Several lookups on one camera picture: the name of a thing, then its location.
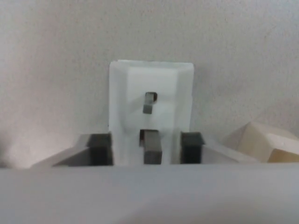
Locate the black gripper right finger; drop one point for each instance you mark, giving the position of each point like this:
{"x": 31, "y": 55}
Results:
{"x": 191, "y": 149}

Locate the white wedge-shaped holder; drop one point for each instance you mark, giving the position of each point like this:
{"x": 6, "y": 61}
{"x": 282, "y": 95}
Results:
{"x": 268, "y": 144}

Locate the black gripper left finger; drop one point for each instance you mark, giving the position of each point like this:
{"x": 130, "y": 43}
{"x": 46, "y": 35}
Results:
{"x": 100, "y": 151}

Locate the white peg holder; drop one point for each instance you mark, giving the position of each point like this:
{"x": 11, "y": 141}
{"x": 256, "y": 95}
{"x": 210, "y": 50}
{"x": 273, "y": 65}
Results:
{"x": 151, "y": 77}

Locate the small metal square peg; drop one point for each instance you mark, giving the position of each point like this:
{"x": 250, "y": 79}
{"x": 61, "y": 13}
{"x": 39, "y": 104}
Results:
{"x": 147, "y": 108}

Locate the large metal square peg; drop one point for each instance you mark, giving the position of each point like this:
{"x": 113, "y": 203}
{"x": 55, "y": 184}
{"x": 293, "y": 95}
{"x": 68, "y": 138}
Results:
{"x": 151, "y": 156}

